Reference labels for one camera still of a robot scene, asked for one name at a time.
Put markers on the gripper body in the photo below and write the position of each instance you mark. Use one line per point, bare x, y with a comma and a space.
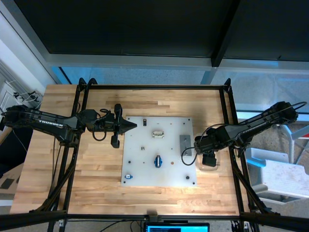
116, 124
209, 161

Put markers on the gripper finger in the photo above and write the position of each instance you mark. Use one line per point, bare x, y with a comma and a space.
128, 128
128, 122

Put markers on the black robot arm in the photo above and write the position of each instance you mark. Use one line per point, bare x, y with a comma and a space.
253, 128
48, 123

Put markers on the white taskboard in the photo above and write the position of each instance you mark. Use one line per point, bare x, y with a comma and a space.
149, 174

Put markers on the clear plastic tub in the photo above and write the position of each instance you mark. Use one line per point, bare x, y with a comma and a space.
218, 166

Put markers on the small black socket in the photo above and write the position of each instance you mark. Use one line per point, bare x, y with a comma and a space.
144, 122

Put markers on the small silver stud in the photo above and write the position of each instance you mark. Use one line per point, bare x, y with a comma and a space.
143, 148

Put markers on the grey metal pin block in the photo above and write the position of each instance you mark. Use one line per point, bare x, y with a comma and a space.
186, 143

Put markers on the beige connector housing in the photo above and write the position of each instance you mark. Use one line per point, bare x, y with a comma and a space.
158, 134

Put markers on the blue lit screen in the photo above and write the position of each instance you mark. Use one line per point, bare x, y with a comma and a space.
176, 228

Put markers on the white step stool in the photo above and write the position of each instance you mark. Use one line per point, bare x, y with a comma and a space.
282, 174

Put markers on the cardboard box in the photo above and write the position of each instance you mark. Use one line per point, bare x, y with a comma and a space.
10, 172

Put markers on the black table frame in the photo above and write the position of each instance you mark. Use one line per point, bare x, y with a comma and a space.
154, 87

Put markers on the D-sub connector on blue mount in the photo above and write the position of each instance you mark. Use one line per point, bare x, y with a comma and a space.
158, 161

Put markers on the blue mount with white block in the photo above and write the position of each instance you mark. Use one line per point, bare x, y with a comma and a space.
128, 176

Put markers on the grey aluminium rail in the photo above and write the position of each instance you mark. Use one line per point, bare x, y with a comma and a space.
120, 60

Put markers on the black camera on frame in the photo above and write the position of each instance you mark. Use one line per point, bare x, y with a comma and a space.
153, 217

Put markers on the white metal tube frame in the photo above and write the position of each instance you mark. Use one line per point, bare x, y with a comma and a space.
290, 147

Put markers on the grey aluminium post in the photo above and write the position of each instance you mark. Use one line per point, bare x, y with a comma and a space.
29, 41

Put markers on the black vertical post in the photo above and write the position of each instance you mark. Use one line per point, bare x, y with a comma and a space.
225, 33

